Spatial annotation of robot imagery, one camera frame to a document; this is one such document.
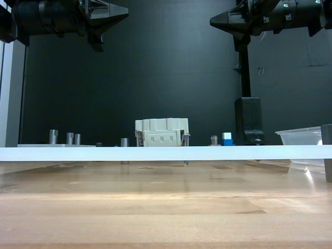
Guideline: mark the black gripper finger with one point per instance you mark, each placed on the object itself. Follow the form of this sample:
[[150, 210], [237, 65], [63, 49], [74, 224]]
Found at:
[[230, 16], [236, 28], [116, 11], [109, 24]]

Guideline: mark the thick grey metal bar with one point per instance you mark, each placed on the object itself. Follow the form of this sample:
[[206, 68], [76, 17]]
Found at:
[[327, 135]]

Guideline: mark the short silver metal bar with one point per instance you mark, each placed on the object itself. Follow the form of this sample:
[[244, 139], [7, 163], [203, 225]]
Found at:
[[124, 142]]

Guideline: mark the slim silver metal bar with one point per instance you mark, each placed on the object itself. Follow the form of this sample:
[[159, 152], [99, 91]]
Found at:
[[77, 139]]

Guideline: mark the medium silver metal bar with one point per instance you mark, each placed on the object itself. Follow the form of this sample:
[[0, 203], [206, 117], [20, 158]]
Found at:
[[70, 138]]

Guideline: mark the tall silver metal bar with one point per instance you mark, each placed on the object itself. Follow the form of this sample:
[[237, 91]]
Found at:
[[53, 137]]

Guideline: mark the white taskboard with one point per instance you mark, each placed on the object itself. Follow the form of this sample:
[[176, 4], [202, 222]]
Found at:
[[166, 153]]

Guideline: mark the blue and white plug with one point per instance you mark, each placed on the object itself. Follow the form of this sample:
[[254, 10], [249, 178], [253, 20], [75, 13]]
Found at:
[[227, 141]]

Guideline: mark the beige connector housing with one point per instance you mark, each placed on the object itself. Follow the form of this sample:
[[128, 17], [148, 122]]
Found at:
[[162, 132]]

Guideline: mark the black knob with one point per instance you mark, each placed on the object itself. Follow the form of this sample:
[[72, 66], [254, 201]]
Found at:
[[99, 144]]

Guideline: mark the clear plastic tub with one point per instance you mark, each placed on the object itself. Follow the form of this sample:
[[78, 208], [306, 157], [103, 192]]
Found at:
[[298, 138]]

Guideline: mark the grey metal plate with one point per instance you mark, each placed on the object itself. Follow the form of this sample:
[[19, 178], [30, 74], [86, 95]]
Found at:
[[52, 145]]

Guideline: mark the black partition post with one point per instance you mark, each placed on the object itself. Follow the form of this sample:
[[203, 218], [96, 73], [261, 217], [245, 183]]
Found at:
[[245, 77]]

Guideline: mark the grey aluminium partition frame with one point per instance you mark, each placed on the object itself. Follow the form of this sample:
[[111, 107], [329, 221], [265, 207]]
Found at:
[[13, 103]]

